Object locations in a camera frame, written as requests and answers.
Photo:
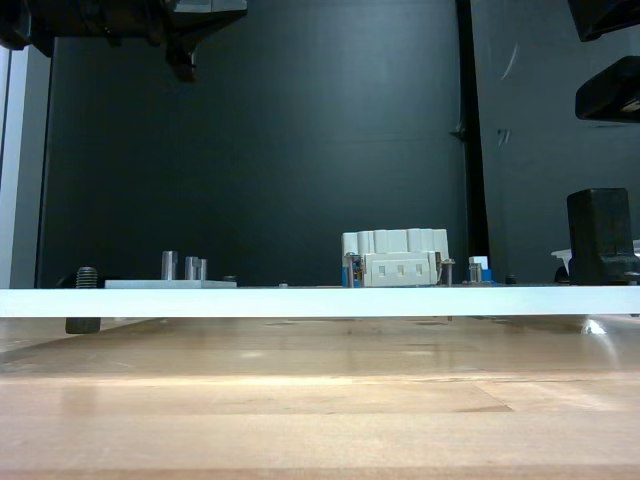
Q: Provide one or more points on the white task board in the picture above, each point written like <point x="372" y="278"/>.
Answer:
<point x="320" y="302"/>

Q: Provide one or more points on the beige many-pin connector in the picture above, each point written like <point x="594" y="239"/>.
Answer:
<point x="395" y="257"/>

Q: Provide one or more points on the short steel peg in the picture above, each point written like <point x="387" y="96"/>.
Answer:
<point x="170" y="265"/>
<point x="194" y="269"/>

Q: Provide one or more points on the threaded stud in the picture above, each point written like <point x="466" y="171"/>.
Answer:
<point x="86" y="277"/>

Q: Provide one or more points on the blue socket block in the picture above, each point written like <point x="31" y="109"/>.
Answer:
<point x="346" y="277"/>
<point x="487" y="277"/>

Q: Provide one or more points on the black block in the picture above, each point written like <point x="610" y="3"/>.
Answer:
<point x="600" y="235"/>

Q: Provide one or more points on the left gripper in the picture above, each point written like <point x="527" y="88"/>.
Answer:
<point x="75" y="20"/>

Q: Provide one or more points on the grey metal peg plate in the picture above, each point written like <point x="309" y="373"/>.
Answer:
<point x="170" y="284"/>

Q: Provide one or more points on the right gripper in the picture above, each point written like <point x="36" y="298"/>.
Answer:
<point x="610" y="95"/>

